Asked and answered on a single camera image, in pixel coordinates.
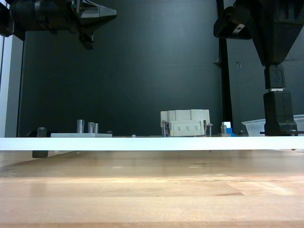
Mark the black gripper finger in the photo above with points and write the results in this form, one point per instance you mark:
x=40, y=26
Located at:
x=275, y=42
x=104, y=12
x=95, y=23

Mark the black USB socket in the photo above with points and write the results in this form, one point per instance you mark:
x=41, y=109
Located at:
x=278, y=111

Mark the small blue white connector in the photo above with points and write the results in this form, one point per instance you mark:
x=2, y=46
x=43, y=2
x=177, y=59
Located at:
x=230, y=131

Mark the beige multi-pin connector housing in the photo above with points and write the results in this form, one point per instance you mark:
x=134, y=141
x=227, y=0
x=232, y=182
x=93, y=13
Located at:
x=185, y=118

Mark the clear plastic tub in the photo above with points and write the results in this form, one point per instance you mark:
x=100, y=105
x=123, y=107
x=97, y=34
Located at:
x=255, y=127

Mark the silver metal peg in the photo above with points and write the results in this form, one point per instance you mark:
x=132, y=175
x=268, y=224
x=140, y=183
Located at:
x=91, y=127
x=96, y=128
x=80, y=126

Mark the grey metal plate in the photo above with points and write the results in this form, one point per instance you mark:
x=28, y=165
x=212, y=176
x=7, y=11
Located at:
x=71, y=135

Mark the black threaded corner screw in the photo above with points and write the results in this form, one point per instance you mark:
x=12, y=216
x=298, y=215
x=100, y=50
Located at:
x=42, y=131

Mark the white task board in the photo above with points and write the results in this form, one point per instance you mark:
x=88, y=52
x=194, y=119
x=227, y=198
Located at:
x=142, y=143

